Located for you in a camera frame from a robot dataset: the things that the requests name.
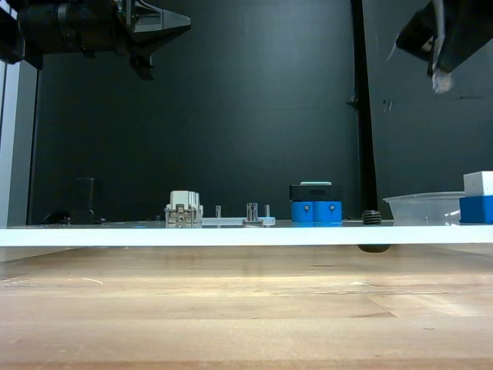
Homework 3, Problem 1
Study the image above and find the thin white strip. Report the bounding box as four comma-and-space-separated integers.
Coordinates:
385, 35, 400, 63

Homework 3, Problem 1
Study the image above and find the blue rj45 socket mount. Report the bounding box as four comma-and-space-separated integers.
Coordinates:
459, 195, 493, 225

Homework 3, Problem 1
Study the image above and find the black vertical frame post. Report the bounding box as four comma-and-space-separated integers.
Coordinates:
346, 0, 379, 221

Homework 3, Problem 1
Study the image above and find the light grey side panel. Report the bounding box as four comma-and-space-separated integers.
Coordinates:
0, 60, 39, 227

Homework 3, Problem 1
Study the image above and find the grey connector housing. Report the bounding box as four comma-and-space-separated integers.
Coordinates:
163, 189, 205, 229

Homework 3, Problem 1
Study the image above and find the black box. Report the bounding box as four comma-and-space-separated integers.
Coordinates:
289, 184, 343, 203

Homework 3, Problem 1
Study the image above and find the black plastic bracket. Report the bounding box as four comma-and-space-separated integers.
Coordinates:
43, 177, 106, 225

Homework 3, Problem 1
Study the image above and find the clear acrylic plate with pegs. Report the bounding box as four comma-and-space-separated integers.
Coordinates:
201, 204, 277, 227

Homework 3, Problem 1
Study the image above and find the blue lobed mount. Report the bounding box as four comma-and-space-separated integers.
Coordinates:
290, 200, 344, 225

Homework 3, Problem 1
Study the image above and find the white board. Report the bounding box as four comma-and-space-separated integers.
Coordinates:
0, 219, 493, 248

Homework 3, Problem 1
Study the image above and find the metal fitting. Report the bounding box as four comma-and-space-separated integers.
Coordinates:
242, 201, 264, 227

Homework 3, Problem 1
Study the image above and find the clear plastic tub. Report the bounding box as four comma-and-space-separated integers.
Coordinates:
382, 190, 468, 227

